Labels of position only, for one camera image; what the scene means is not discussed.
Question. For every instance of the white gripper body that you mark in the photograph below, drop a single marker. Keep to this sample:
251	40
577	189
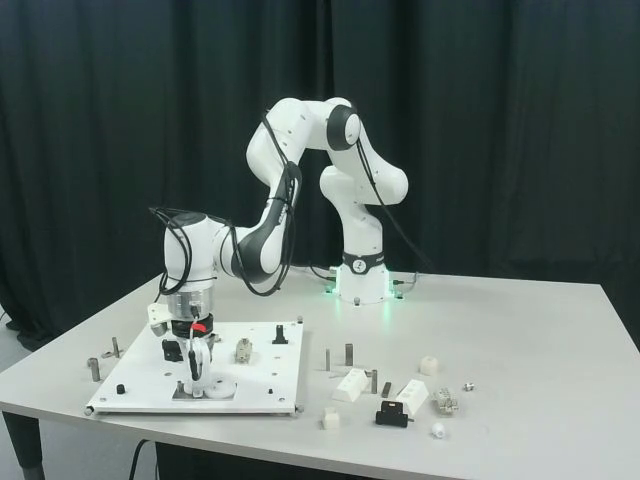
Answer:
204	350

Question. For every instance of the white medium gear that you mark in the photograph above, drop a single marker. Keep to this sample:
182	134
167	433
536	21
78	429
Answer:
189	390

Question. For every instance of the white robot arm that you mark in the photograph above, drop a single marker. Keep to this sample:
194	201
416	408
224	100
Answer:
360	235

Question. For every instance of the white large gear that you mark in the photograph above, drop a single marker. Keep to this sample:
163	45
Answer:
221	390

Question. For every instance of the white task board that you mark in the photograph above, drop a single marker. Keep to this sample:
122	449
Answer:
145	372

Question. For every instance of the thick metal round peg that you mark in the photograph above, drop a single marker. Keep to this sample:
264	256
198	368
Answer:
93	369

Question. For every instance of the small white block part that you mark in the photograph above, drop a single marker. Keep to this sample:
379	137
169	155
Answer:
330	419

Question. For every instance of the dark metal square peg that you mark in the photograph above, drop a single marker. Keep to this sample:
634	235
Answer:
349	355

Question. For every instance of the white peg holder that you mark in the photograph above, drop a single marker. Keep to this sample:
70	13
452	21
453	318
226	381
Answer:
412	395
350	387

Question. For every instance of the short dark peg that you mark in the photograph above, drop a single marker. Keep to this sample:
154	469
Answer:
386	390

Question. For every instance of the black D-SUB plug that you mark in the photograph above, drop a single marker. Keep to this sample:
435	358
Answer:
392	412

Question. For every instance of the black table leg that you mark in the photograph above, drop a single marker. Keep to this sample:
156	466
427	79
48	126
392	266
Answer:
22	450

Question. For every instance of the white ribbed cylindrical part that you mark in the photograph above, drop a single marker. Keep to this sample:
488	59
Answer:
431	366

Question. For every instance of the pale multi-pin plug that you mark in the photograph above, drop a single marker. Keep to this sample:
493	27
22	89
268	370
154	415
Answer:
445	401

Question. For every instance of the small white round cap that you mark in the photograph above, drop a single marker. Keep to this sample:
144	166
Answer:
438	430

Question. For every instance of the black curtain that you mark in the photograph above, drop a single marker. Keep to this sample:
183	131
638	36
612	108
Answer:
150	100

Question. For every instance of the small metal plug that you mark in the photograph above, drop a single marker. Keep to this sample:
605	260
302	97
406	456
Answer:
470	386

